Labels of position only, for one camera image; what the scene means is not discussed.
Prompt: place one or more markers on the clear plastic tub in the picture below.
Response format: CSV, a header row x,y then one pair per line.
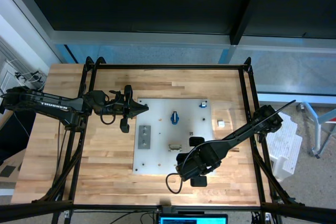
x,y
223,113

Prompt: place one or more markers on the black metal frame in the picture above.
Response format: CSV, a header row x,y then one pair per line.
x,y
168,66

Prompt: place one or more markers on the small white cube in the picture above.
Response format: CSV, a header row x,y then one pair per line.
x,y
221,123

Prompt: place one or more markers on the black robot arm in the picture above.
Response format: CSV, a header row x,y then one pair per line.
x,y
52,104
236,136

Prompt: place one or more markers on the black table level camera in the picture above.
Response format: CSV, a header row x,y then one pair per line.
x,y
166,209

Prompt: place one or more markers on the grey metal plate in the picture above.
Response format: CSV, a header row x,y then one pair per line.
x,y
140,138

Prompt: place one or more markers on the laptop with blue screen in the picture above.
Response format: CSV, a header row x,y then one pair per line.
x,y
191,220

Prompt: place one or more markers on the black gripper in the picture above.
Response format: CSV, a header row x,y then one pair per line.
x,y
189,167
118,108

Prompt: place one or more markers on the white task board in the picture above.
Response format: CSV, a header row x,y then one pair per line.
x,y
157,153

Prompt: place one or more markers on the small blue white connector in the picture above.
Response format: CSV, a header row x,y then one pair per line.
x,y
202,104

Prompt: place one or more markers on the grey metal chair base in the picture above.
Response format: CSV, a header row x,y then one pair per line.
x,y
317,129

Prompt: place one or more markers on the brown cardboard box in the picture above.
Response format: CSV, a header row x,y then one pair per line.
x,y
11,159

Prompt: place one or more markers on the beige rectangular connector housing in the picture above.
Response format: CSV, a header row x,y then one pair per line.
x,y
174,147

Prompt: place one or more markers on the white foam packing block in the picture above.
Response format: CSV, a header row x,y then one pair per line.
x,y
283,150

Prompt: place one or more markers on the blue connector holder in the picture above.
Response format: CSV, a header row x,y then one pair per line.
x,y
174,119

